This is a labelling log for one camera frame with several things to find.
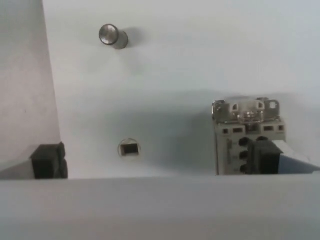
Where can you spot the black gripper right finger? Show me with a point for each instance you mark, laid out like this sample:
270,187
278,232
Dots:
265,160

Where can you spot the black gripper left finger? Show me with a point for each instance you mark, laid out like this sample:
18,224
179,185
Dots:
48,162

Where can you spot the white task board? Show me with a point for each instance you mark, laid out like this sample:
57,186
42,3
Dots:
175,75

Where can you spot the metal round peg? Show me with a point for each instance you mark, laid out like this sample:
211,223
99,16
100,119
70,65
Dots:
110,35

